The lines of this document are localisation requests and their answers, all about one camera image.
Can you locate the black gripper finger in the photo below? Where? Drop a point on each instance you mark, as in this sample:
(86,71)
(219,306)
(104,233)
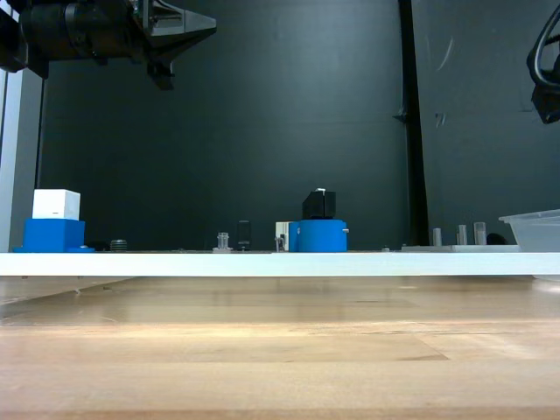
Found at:
(162,72)
(192,26)

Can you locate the white taskboard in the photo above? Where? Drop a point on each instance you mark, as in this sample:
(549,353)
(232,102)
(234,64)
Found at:
(280,264)

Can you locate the white cube block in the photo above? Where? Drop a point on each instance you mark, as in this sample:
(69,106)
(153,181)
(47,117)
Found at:
(54,203)

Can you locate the black knurled screw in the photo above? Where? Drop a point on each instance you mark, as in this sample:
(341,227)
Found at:
(118,246)

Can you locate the white connector housing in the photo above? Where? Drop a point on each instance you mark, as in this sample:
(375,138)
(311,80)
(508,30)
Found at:
(281,229)

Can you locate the blue square socket base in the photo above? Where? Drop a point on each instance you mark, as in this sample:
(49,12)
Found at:
(48,236)

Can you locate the black block plug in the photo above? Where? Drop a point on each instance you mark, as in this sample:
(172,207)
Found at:
(317,205)

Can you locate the blue round socket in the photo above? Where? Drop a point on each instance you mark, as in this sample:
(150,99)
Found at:
(319,236)

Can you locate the thin metal peg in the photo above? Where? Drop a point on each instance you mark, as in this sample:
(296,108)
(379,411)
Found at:
(437,236)

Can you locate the medium metal peg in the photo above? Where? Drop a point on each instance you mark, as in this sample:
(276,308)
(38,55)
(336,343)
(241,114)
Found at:
(462,234)

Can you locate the grey metal plate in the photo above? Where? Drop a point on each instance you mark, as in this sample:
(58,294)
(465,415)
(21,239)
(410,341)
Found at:
(459,249)

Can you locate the thick metal peg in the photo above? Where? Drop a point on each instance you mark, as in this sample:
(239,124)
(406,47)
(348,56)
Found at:
(480,234)

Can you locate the black round knob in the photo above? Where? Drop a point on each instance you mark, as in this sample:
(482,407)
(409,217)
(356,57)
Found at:
(496,240)

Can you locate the clear plastic tub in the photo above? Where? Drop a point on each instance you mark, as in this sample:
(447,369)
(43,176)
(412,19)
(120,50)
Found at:
(538,232)

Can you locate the grey metal post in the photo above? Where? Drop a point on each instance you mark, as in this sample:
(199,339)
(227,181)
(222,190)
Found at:
(11,175)

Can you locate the black vertical post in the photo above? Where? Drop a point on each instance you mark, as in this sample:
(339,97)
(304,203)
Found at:
(413,131)

